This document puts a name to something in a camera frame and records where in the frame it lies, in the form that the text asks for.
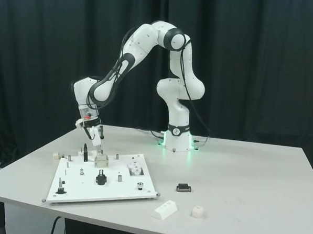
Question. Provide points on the small white cube holder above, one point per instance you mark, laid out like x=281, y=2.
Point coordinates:
x=197, y=212

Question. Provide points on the small cream block holder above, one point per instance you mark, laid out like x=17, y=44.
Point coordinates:
x=56, y=155

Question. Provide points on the black waterproof plug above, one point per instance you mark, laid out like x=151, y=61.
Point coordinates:
x=85, y=153

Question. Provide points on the white task board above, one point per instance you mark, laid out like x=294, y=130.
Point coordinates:
x=89, y=189

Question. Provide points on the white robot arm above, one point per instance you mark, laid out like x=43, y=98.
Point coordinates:
x=139, y=40

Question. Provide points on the white wedge-shaped holder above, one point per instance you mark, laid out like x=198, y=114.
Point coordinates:
x=165, y=209

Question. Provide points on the black D-SUB plug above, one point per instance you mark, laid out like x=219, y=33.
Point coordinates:
x=183, y=188

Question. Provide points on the black curtain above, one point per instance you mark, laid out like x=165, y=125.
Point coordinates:
x=44, y=51

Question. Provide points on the thick metal round peg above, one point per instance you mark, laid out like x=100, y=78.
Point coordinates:
x=120, y=178

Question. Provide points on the metal BNC plug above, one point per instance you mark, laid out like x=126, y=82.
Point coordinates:
x=61, y=186

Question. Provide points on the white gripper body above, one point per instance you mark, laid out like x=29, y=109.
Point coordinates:
x=94, y=135

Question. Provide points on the white gear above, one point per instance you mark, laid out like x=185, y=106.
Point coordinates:
x=136, y=169

